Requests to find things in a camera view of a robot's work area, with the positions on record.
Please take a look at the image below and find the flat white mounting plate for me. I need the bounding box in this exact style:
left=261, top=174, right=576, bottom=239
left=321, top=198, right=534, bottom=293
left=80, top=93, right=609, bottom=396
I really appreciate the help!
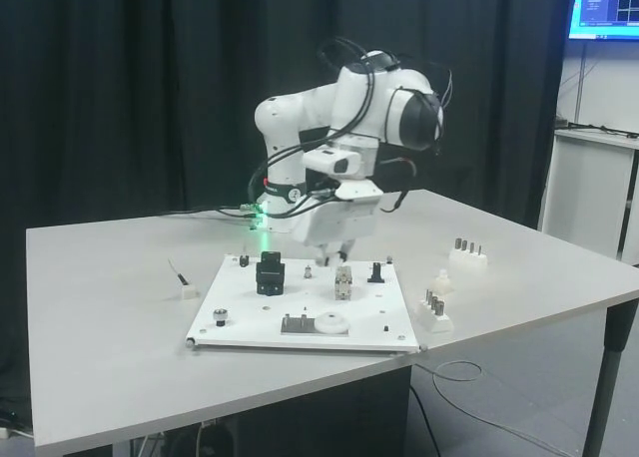
left=333, top=180, right=384, bottom=202

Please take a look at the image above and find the white round peg holder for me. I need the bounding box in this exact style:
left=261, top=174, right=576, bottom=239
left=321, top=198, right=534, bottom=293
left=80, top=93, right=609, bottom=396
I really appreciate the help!
left=415, top=304, right=454, bottom=333

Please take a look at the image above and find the black camera cable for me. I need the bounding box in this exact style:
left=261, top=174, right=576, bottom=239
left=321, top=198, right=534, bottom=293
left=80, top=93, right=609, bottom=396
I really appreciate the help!
left=247, top=127, right=345, bottom=224

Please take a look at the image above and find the silver wrist ring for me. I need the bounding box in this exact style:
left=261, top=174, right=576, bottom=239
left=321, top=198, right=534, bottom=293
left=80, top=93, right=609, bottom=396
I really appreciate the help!
left=346, top=145, right=379, bottom=183

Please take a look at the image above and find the black Ethernet plug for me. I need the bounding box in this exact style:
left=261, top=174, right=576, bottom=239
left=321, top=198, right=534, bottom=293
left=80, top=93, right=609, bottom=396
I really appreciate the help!
left=168, top=258, right=192, bottom=287

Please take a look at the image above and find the blue screen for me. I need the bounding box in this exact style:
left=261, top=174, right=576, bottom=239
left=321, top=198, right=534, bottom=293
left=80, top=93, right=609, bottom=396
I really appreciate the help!
left=567, top=0, right=639, bottom=43

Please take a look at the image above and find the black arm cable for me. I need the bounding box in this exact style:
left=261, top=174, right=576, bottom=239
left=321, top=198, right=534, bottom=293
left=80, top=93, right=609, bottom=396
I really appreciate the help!
left=318, top=36, right=455, bottom=157

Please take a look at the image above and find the grey floor cable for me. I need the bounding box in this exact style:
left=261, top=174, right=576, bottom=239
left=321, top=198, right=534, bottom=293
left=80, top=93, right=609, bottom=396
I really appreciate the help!
left=413, top=359, right=503, bottom=457

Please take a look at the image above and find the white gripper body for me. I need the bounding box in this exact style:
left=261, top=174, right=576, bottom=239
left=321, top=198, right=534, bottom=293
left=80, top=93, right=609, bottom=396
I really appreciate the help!
left=292, top=196, right=384, bottom=251

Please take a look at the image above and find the black base cable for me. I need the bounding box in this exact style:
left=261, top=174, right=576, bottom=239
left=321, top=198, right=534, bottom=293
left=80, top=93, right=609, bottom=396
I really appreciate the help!
left=167, top=205, right=261, bottom=220

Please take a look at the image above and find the white large gear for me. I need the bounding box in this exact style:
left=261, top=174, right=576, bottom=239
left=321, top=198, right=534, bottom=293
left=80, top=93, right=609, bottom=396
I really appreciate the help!
left=315, top=310, right=349, bottom=336

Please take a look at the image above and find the white square peg holder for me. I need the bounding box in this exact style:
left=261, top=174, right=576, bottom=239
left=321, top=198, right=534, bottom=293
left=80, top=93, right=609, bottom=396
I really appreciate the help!
left=447, top=249, right=489, bottom=274

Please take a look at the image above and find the black D-SUB plug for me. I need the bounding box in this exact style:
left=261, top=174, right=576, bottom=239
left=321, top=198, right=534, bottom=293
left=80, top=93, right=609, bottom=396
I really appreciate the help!
left=255, top=250, right=287, bottom=297

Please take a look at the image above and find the black curtain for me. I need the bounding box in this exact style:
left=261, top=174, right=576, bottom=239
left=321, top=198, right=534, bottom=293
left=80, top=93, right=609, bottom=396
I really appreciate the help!
left=0, top=0, right=573, bottom=428

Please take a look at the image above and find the white task board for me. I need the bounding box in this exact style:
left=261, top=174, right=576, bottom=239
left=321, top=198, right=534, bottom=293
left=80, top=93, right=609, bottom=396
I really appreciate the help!
left=184, top=253, right=428, bottom=353

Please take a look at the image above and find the white cabinet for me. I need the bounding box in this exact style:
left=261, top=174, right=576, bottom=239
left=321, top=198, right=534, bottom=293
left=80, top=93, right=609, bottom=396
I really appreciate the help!
left=537, top=126, right=639, bottom=267

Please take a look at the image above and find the dark table leg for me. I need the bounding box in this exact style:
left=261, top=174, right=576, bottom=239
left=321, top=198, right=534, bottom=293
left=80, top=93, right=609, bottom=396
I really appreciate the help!
left=582, top=296, right=631, bottom=457

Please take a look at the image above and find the thin black rod on wire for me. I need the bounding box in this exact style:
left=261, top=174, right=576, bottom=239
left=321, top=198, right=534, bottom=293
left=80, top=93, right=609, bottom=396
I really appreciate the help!
left=376, top=156, right=419, bottom=215

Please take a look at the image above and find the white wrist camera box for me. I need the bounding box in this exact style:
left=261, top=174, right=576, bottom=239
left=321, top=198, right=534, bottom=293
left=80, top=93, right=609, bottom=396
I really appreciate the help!
left=303, top=147, right=361, bottom=180

